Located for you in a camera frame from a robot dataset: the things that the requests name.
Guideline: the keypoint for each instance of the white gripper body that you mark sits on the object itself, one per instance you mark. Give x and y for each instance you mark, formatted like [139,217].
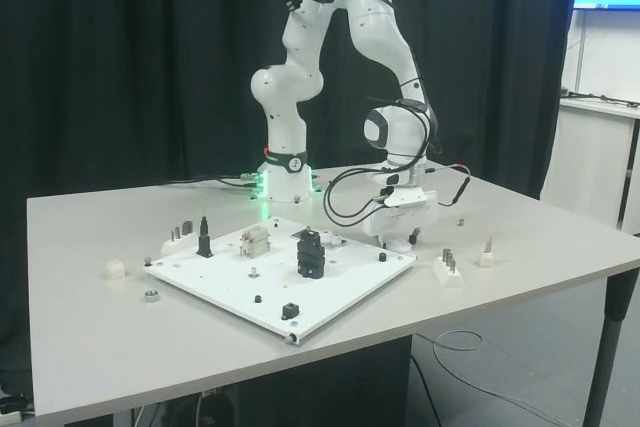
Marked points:
[405,219]

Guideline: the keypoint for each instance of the white large gear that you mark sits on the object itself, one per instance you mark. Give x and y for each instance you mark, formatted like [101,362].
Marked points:
[399,245]

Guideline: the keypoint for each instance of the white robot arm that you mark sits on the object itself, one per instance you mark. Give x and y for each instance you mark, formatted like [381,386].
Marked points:
[295,72]

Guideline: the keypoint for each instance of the white medium gear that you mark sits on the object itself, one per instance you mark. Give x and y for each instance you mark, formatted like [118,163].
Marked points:
[327,237]

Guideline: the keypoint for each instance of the white sloped peg holder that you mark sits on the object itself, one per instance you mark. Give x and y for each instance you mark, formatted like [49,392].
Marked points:
[447,274]

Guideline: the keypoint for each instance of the small white single-peg holder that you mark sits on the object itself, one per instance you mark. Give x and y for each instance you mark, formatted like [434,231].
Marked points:
[486,258]

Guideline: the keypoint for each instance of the metal square peg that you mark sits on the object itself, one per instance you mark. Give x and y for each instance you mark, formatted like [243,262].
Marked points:
[187,228]
[489,243]

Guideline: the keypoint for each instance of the black D-SUB plug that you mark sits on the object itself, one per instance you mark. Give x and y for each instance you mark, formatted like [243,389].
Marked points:
[310,259]

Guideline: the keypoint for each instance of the black USB plug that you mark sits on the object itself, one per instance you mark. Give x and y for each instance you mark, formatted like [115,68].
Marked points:
[291,311]

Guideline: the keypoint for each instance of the metal BNC plug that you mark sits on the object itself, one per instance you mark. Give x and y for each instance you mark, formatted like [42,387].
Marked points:
[254,273]

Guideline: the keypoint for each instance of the white task board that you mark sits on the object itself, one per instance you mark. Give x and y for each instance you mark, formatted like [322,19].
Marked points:
[235,297]

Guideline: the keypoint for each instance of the black box cabinet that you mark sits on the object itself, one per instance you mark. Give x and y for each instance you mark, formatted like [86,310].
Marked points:
[300,387]

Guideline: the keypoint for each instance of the black waterproof plug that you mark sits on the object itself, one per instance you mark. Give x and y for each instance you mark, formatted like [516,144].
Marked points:
[204,244]

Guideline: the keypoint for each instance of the white cabinet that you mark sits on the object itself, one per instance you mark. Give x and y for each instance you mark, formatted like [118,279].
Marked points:
[595,162]

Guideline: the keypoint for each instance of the white long peg holder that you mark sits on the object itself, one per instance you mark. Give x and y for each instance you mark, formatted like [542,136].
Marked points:
[177,246]

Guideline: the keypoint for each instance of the black table leg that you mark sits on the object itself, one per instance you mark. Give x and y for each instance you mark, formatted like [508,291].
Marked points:
[607,347]

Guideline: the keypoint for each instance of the metal nut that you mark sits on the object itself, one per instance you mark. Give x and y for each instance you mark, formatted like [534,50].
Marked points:
[151,295]

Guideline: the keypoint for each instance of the small empty white holder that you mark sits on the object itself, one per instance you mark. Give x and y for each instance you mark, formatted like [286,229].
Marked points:
[114,269]

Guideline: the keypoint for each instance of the black curtain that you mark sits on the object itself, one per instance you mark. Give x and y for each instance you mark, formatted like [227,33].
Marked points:
[125,72]

